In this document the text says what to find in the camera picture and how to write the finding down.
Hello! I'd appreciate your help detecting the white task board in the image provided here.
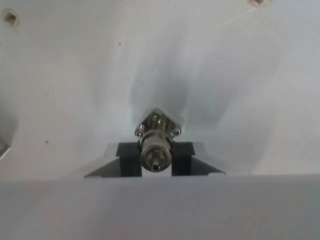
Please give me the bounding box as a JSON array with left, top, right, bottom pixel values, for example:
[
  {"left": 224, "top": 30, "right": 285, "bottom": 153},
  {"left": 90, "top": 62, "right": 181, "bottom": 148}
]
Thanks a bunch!
[{"left": 0, "top": 0, "right": 320, "bottom": 180}]

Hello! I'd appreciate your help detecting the metal BNC plug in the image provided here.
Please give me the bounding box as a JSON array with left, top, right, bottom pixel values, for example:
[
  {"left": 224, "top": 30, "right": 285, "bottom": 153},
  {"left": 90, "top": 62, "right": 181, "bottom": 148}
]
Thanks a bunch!
[{"left": 138, "top": 132, "right": 174, "bottom": 173}]

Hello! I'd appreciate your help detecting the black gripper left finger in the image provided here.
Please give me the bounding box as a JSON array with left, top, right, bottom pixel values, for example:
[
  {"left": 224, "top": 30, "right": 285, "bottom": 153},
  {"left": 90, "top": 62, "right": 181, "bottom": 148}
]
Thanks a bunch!
[{"left": 84, "top": 141, "right": 143, "bottom": 178}]

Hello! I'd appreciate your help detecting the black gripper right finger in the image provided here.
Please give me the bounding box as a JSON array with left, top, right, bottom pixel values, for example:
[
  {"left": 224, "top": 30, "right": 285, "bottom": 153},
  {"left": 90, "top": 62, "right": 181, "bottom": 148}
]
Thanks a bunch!
[{"left": 171, "top": 141, "right": 227, "bottom": 177}]

